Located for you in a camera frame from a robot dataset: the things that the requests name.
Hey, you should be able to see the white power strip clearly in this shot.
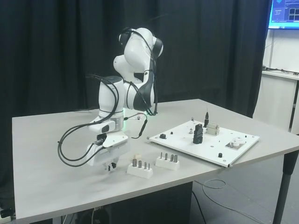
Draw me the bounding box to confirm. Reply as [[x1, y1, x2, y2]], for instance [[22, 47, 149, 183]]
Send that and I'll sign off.
[[0, 208, 13, 223]]

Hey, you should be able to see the blue screen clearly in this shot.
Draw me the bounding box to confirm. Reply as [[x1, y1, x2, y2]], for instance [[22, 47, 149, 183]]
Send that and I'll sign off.
[[268, 0, 299, 30]]

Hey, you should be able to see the thin black rod on wire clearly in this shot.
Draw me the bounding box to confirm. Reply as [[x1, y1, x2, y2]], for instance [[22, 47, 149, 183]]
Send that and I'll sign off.
[[125, 113, 148, 140]]

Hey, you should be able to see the grey floor cable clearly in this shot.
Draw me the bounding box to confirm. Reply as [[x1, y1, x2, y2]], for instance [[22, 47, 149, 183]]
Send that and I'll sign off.
[[202, 179, 276, 224]]

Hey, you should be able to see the black table leg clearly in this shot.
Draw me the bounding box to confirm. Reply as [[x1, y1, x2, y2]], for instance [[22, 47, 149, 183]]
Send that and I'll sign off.
[[272, 153, 294, 224]]

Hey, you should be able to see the black plug with thin cable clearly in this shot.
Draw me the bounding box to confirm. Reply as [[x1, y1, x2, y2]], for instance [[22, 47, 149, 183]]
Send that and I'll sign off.
[[204, 105, 210, 128]]

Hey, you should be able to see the white round peg holder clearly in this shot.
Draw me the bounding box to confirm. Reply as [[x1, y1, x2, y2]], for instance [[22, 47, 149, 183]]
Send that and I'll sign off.
[[126, 162, 154, 180]]

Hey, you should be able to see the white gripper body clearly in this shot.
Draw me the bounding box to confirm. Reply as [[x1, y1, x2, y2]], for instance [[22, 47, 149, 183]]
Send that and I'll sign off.
[[85, 145, 125, 169]]

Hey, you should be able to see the black D-SUB plug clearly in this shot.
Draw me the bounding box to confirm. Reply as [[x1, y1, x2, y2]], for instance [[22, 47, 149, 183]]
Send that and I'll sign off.
[[192, 124, 204, 144]]

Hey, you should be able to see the white cabinet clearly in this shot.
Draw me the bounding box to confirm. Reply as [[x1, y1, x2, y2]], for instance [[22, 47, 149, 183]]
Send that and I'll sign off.
[[260, 29, 299, 135]]

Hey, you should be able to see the beige waterproof plug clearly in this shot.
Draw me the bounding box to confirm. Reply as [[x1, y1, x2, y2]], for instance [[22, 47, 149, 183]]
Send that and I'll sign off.
[[206, 123, 220, 136]]

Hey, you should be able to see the black floor cable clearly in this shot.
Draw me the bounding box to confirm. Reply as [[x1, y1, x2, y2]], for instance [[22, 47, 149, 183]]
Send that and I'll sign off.
[[192, 190, 212, 224]]

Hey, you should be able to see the white task board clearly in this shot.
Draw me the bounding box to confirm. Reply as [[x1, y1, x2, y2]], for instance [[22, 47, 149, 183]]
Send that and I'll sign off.
[[146, 116, 260, 168]]

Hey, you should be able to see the white square peg holder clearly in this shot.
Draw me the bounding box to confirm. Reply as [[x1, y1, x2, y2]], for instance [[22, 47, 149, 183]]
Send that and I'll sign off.
[[155, 156, 180, 171]]

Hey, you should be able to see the black cable on cabinet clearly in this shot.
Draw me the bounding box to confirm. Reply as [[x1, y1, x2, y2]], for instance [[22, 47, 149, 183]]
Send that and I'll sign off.
[[262, 67, 299, 76]]

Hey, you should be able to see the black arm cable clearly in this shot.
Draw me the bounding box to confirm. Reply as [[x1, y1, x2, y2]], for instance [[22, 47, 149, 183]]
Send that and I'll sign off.
[[118, 27, 159, 117]]

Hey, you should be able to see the flat white mount plate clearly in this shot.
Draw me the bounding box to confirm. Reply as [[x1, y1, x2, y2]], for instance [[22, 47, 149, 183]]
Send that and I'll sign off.
[[102, 132, 128, 148]]

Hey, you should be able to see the black curtain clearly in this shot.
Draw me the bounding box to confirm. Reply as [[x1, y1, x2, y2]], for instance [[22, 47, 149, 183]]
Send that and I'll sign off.
[[0, 0, 273, 210]]

